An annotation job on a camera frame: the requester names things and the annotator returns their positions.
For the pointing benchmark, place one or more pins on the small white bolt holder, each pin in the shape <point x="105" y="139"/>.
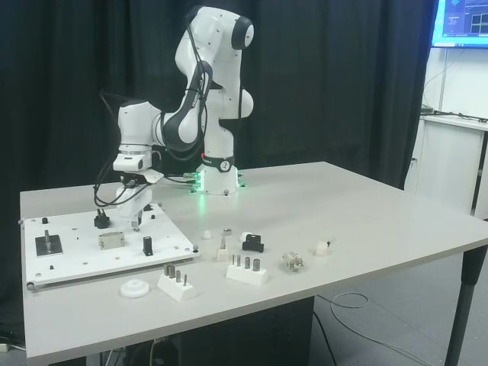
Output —
<point x="222" y="254"/>

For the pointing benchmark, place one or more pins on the large metal round peg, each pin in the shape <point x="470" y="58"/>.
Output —
<point x="256" y="264"/>

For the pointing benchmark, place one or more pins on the white small gear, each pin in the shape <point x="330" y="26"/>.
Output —
<point x="207" y="235"/>

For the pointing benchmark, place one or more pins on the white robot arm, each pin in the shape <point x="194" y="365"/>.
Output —
<point x="225" y="114"/>

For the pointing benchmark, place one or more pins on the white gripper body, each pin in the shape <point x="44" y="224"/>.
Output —
<point x="133" y="202"/>

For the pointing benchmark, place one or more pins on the white square peg holder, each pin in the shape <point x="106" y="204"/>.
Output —
<point x="179" y="291"/>

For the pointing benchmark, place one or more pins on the white round peg holder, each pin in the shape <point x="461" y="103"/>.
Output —
<point x="248" y="277"/>

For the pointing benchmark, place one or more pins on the beige metal connector plug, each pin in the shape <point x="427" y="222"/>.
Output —
<point x="293" y="263"/>

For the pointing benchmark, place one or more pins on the black D-SUB plug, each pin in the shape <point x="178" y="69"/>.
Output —
<point x="252" y="243"/>

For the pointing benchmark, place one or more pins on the white cube plug holder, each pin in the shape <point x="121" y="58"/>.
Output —
<point x="321" y="248"/>

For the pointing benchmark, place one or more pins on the white cabinet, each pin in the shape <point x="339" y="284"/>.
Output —
<point x="446" y="167"/>

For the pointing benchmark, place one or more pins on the black table leg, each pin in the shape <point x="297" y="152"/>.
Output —
<point x="467" y="305"/>

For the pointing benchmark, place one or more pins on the medium metal round peg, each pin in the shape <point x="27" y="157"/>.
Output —
<point x="247" y="263"/>

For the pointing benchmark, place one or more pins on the metal bolt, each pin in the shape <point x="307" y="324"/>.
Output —
<point x="222" y="241"/>

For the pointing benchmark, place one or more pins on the black curtain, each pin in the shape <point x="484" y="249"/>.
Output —
<point x="76" y="57"/>

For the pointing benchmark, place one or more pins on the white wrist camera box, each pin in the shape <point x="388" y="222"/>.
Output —
<point x="127" y="164"/>

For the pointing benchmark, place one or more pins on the large metal square peg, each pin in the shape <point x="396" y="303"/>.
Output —
<point x="168" y="273"/>

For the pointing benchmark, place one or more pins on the blue screen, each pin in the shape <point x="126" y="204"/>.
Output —
<point x="461" y="23"/>

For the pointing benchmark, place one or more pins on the white large gear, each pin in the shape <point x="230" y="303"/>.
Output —
<point x="135" y="289"/>

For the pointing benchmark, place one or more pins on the medium metal square peg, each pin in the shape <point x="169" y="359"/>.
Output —
<point x="177" y="275"/>

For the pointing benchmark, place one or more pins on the flat white mounting plate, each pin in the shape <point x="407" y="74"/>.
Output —
<point x="154" y="176"/>

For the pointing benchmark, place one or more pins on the small round metal nut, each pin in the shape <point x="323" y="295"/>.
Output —
<point x="227" y="231"/>

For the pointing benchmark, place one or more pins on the metal BNC plug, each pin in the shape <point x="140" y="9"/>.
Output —
<point x="134" y="227"/>

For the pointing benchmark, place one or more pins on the white task board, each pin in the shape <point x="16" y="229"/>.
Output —
<point x="76" y="248"/>

